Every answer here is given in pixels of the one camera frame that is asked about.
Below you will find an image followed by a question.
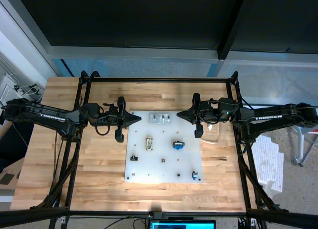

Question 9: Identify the white foam block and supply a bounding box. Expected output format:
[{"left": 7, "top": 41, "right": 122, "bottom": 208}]
[{"left": 252, "top": 134, "right": 285, "bottom": 199}]

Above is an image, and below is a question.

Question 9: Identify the white task board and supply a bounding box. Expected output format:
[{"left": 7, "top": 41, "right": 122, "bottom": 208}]
[{"left": 123, "top": 110, "right": 204, "bottom": 184}]

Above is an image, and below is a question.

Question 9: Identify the black aluminium frame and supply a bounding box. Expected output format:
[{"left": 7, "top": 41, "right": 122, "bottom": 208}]
[{"left": 0, "top": 70, "right": 318, "bottom": 229}]

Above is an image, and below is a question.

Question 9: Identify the blue and black D-sub socket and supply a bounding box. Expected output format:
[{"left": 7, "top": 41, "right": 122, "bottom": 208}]
[{"left": 172, "top": 139, "right": 186, "bottom": 151}]

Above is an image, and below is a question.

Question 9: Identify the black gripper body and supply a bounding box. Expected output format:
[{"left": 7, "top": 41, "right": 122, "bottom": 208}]
[
  {"left": 192, "top": 92, "right": 214, "bottom": 139},
  {"left": 105, "top": 96, "right": 126, "bottom": 143}
]

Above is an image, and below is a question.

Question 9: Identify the clear plastic tub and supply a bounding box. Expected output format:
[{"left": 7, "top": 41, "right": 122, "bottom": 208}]
[{"left": 200, "top": 122, "right": 223, "bottom": 145}]

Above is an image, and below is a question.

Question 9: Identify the laptop with blue screen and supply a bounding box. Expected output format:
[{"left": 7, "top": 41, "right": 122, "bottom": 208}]
[{"left": 149, "top": 219, "right": 217, "bottom": 229}]

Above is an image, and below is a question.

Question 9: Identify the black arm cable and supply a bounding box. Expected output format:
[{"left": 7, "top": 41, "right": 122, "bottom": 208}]
[{"left": 95, "top": 102, "right": 117, "bottom": 137}]

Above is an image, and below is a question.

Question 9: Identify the black wall post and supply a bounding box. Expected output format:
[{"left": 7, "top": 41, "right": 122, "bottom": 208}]
[{"left": 217, "top": 0, "right": 249, "bottom": 61}]

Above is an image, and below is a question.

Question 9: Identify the brown cardboard box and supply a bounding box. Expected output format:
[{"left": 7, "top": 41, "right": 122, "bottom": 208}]
[{"left": 0, "top": 157, "right": 26, "bottom": 191}]

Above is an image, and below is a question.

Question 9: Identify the grey chair base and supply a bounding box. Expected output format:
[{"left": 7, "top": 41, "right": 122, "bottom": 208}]
[{"left": 289, "top": 126, "right": 315, "bottom": 168}]

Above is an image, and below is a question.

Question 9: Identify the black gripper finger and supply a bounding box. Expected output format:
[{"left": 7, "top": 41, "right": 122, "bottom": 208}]
[
  {"left": 176, "top": 114, "right": 196, "bottom": 125},
  {"left": 176, "top": 106, "right": 195, "bottom": 115},
  {"left": 124, "top": 110, "right": 142, "bottom": 120},
  {"left": 124, "top": 118, "right": 142, "bottom": 128}
]

